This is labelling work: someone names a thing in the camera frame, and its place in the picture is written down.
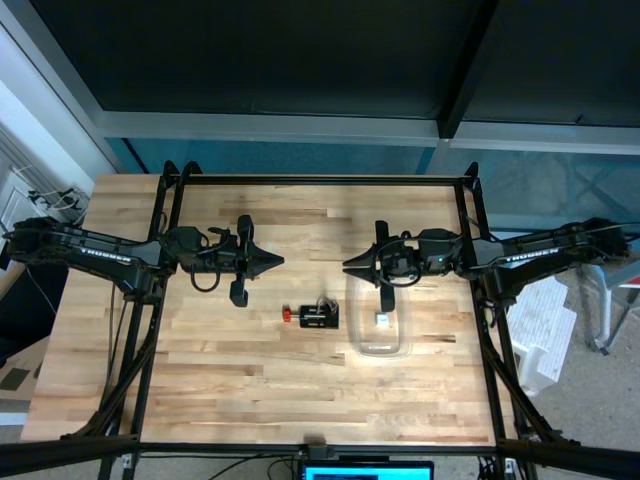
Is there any clear plastic tub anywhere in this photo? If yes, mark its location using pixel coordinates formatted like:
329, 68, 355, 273
345, 276, 415, 360

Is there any black clamp with red knob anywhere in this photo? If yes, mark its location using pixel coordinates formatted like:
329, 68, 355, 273
281, 297, 342, 331

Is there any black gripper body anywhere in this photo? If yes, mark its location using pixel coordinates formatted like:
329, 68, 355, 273
374, 219, 424, 312
208, 213, 256, 308

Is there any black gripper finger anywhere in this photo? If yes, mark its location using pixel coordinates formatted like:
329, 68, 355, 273
250, 240, 286, 262
250, 258, 286, 280
342, 267, 378, 291
342, 249, 378, 270

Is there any flat tan cardboard box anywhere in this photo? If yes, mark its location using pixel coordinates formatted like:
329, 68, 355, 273
0, 334, 52, 402

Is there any white power strip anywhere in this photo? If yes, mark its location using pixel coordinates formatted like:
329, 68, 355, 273
24, 186, 86, 219

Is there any laptop with blue screen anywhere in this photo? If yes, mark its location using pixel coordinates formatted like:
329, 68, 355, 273
299, 459, 435, 480

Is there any black aluminium frame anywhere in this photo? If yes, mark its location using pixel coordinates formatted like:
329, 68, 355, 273
0, 159, 640, 480

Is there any small black camera mount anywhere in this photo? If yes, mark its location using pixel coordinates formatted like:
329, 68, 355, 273
298, 433, 342, 460

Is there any grey metal chair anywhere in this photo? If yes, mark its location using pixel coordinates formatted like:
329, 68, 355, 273
581, 263, 640, 357

